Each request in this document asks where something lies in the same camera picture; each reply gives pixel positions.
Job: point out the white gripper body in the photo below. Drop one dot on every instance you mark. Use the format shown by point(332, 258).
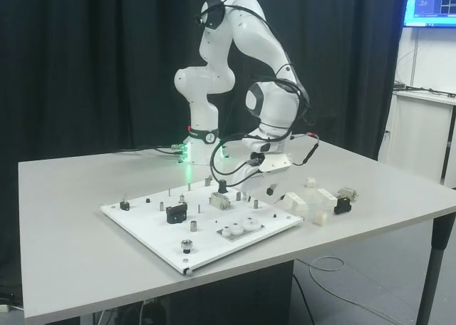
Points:
point(258, 180)

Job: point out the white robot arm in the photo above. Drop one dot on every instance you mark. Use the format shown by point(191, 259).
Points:
point(231, 72)

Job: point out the metal round peg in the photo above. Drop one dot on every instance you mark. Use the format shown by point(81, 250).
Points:
point(194, 225)
point(161, 206)
point(255, 204)

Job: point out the large white peg holder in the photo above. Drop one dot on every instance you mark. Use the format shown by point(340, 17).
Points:
point(294, 201)

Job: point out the metal peg with ball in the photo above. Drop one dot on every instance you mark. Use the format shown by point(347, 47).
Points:
point(208, 180)

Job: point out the white large gear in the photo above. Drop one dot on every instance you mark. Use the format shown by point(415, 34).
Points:
point(251, 223)

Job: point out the white metal socket block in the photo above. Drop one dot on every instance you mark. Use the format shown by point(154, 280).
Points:
point(219, 200)

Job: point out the white medium gear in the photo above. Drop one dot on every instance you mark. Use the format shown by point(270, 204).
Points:
point(235, 228)

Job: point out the white small gear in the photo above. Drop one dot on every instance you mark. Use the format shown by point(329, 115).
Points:
point(226, 231)

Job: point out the white slanted holder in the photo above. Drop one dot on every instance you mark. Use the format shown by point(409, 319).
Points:
point(327, 196)

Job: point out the white task board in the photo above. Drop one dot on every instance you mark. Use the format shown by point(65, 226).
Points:
point(199, 225)

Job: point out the small white cube holder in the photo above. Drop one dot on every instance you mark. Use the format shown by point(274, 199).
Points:
point(320, 218)

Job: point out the metal BNC plug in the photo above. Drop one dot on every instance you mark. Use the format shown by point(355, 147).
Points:
point(182, 197)

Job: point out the black plug holder block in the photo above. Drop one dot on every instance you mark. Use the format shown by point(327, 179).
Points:
point(342, 205)

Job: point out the black D-SUB socket block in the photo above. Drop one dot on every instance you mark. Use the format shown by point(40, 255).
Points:
point(176, 212)

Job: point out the metal D-SUB plug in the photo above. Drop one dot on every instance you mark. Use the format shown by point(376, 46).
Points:
point(347, 191)

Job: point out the black knurled bolt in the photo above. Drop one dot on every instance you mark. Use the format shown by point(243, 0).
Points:
point(186, 246)

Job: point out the black plug with metal pin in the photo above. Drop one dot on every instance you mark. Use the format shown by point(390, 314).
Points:
point(124, 204)

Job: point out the white cabinet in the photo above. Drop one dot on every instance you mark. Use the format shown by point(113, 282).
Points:
point(420, 136)

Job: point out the dark table leg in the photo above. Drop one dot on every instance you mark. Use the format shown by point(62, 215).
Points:
point(432, 268)

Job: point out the blue screen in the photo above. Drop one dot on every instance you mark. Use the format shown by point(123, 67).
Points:
point(431, 4)

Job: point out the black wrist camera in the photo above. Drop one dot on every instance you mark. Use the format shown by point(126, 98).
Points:
point(256, 159)

